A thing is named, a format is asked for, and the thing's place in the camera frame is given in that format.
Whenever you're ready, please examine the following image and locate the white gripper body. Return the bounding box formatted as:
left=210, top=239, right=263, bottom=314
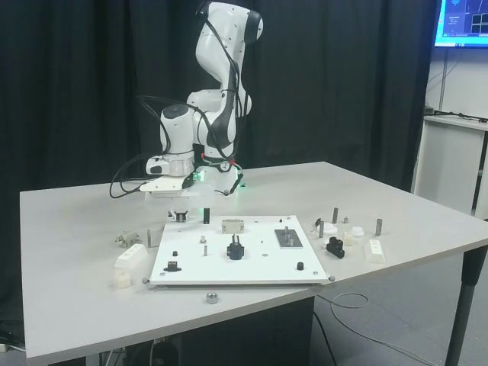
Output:
left=144, top=186, right=217, bottom=209

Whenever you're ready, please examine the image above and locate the white long peg holder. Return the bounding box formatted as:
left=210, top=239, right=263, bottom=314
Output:
left=364, top=238, right=388, bottom=265
left=114, top=243, right=148, bottom=272

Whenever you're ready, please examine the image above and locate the flat white mounting plate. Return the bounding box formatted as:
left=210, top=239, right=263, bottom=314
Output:
left=138, top=178, right=185, bottom=193

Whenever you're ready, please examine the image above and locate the metal D-SUB connector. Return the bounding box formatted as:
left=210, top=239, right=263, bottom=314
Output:
left=114, top=233, right=140, bottom=249

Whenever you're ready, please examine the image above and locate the white task board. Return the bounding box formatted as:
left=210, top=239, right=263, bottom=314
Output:
left=146, top=215, right=332, bottom=287

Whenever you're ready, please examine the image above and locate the cream small holder block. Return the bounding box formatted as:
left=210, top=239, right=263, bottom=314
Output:
left=109, top=270, right=134, bottom=291

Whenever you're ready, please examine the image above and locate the black D-SUB plug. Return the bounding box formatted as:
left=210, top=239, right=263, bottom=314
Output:
left=325, top=236, right=348, bottom=258

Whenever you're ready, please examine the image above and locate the black curtain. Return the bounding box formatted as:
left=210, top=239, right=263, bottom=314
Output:
left=0, top=0, right=436, bottom=346

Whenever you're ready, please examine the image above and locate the white cabinet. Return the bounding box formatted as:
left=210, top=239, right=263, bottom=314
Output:
left=413, top=114, right=488, bottom=221

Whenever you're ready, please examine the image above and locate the dark table leg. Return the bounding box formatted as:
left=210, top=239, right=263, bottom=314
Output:
left=445, top=249, right=486, bottom=366

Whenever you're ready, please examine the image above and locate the blue monitor screen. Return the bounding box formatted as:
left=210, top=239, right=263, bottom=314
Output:
left=433, top=0, right=488, bottom=50

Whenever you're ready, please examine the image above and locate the black looped wrist cable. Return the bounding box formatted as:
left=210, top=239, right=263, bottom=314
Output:
left=108, top=94, right=194, bottom=200

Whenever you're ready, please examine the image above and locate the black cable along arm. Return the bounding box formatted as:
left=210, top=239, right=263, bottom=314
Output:
left=195, top=1, right=246, bottom=154

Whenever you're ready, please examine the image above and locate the grey floor cable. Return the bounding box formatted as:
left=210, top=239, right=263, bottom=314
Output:
left=312, top=291, right=371, bottom=366

